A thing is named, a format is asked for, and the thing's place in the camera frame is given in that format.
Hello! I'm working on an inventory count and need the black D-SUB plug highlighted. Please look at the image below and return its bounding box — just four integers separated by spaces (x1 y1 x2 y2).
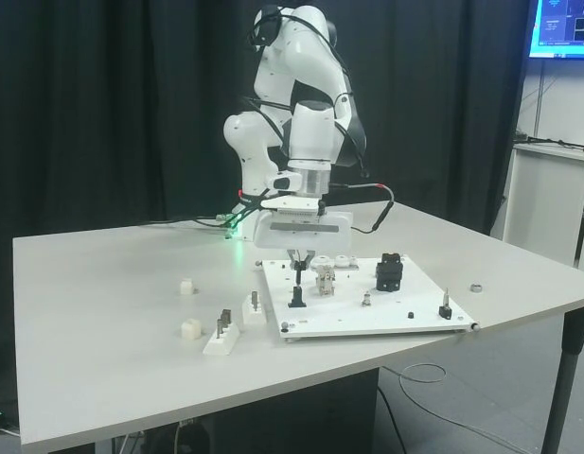
375 253 405 292

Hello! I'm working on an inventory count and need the white task board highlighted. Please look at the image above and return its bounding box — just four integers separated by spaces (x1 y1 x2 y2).
254 256 482 342

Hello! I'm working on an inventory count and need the grey floor cable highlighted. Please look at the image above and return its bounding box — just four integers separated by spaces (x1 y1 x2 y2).
398 362 548 454

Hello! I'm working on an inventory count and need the black table cable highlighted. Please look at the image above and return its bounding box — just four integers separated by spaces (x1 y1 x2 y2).
147 215 237 230

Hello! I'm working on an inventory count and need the black curtain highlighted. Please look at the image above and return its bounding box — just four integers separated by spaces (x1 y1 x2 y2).
0 0 530 417

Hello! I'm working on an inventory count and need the white single-peg holder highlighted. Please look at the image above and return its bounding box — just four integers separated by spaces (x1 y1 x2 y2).
241 302 265 325

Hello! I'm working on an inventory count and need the white two-peg holder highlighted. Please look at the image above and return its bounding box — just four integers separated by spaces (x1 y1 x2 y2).
201 323 241 356

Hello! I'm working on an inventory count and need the black table leg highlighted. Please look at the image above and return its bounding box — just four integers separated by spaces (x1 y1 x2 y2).
541 302 584 454

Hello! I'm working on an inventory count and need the black cable on cabinet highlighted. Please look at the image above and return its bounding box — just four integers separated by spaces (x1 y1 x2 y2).
513 134 584 153

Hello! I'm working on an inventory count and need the black floor cable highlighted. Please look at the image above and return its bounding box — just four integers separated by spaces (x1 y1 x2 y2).
378 377 409 454

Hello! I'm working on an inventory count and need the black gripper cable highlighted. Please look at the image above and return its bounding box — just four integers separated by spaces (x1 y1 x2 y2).
232 187 276 223

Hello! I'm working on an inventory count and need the blue screen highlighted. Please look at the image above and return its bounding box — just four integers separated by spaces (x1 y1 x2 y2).
527 0 584 61

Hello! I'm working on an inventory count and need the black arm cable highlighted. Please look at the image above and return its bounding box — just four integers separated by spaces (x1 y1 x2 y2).
241 4 371 179

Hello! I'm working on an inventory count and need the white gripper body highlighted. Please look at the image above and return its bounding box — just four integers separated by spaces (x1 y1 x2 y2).
252 209 355 253

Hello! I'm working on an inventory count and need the white cabinet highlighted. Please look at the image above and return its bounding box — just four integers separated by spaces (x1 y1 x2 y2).
502 141 584 273

